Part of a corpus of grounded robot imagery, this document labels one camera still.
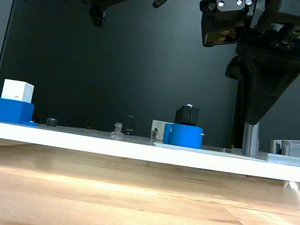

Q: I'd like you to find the clear plastic connector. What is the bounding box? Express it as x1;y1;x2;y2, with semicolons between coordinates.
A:
111;122;125;136

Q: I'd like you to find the black block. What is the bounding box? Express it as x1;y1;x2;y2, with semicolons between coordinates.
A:
174;102;200;127

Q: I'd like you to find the black knurled screw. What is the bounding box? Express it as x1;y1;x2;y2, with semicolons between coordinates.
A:
45;117;60;127

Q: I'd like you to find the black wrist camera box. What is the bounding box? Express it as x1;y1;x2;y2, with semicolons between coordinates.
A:
193;0;250;53

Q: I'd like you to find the small metal clamp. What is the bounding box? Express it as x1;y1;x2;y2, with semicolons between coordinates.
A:
148;128;159;145

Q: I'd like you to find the blue round mount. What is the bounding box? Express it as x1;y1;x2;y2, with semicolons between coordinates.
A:
162;122;206;150

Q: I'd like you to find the steel cylinder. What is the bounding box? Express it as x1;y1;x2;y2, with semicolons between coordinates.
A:
240;121;257;157

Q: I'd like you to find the white cube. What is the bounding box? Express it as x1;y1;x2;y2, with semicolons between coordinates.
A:
0;78;35;104

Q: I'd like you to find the grey peg holder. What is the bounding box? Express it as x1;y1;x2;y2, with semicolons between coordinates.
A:
230;127;300;167

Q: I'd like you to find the pale rectangular block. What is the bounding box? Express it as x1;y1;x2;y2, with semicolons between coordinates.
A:
150;120;168;142

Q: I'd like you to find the white task board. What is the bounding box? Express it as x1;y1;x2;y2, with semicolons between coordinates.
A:
0;114;300;187

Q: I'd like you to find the blue square mount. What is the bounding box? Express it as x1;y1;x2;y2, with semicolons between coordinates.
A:
0;98;43;129

